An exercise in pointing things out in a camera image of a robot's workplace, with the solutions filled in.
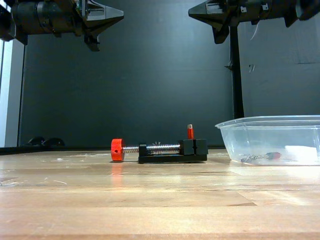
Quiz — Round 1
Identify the red RCA plug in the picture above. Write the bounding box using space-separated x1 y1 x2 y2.
239 150 283 164

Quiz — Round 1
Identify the black rounded lump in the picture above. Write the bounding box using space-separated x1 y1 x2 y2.
27 136 46 146
41 137 66 147

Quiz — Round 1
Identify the clear plastic tub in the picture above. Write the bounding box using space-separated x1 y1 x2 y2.
214 114 320 167

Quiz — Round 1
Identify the black vise with red knob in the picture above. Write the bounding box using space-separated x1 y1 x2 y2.
110 138 209 165

